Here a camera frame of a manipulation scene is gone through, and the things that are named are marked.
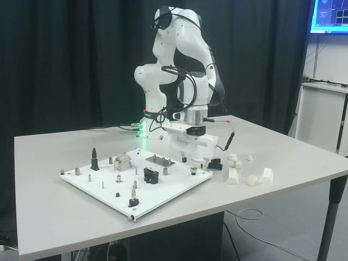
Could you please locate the black table cable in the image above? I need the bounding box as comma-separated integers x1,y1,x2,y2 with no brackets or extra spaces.
91,123,144,134

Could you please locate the metal USB plug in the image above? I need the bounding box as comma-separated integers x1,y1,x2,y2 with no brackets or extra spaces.
128,188,140,209

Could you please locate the white sloped holder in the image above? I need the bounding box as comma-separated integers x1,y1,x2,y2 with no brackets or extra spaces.
258,167,275,185
224,167,240,185

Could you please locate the tall black plug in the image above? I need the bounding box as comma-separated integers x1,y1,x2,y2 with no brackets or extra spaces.
90,146,100,172

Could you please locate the white cabinet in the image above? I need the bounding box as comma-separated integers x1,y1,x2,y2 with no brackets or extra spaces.
294,81,348,158

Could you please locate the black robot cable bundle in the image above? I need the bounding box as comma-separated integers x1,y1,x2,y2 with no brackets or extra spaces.
148,5,228,140

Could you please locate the white task board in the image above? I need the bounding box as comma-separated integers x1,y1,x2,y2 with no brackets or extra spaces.
59,148,213,221

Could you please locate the black connector block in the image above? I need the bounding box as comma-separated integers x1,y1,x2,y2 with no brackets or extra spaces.
208,158,224,171

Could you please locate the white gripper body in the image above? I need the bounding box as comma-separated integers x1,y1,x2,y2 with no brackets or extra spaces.
172,134,220,160

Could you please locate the black curtain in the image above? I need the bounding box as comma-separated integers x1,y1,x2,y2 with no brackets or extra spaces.
0,0,311,138

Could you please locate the grey floor cable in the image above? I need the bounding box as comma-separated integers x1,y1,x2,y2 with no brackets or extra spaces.
235,208,320,261

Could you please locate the dark grey table leg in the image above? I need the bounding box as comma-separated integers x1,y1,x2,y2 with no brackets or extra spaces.
317,179,342,261

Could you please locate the black D-SUB plug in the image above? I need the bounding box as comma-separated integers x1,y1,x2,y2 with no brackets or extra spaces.
143,167,159,184

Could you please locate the blue screen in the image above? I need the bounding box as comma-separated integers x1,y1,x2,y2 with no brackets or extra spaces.
309,0,348,35

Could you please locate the beige connector block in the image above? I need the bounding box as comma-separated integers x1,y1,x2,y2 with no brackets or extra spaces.
113,154,133,171

